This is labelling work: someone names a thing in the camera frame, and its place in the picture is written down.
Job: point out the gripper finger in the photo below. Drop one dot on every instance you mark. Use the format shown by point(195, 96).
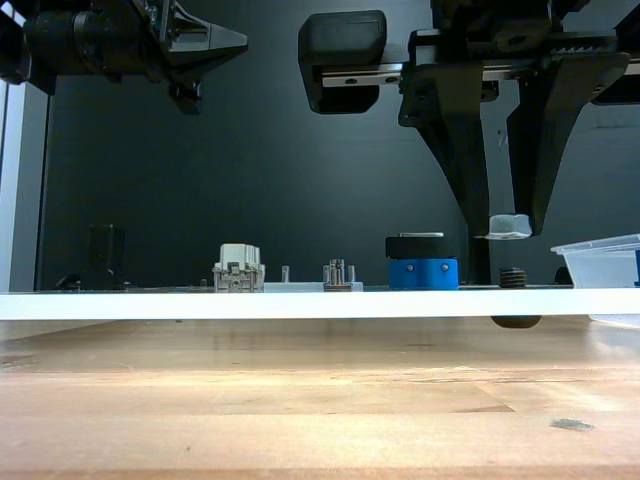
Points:
point(210, 40)
point(195, 65)
point(450, 110)
point(545, 140)

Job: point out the clear plastic tub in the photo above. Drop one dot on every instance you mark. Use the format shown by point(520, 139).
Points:
point(595, 265)

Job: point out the black connector block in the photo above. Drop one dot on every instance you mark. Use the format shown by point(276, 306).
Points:
point(422, 246)

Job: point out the black M12 threaded bolt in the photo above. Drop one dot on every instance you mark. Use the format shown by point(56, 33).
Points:
point(513, 278)

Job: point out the blue clamp base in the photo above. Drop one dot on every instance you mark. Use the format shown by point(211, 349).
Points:
point(422, 274)

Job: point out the small silver pin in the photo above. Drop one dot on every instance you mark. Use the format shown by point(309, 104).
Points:
point(285, 274)
point(351, 274)

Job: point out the small metal clamp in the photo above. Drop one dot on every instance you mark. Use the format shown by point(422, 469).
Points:
point(336, 277)

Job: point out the grey connector housing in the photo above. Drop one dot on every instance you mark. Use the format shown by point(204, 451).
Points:
point(239, 267)

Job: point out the white board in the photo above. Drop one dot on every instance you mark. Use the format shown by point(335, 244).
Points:
point(150, 305)

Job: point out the black wall column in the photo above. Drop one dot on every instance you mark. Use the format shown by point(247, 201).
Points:
point(480, 265)

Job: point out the grey window frame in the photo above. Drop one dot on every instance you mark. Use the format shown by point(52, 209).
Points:
point(25, 200)

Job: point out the white pin mount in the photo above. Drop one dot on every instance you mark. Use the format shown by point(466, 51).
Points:
point(295, 287)

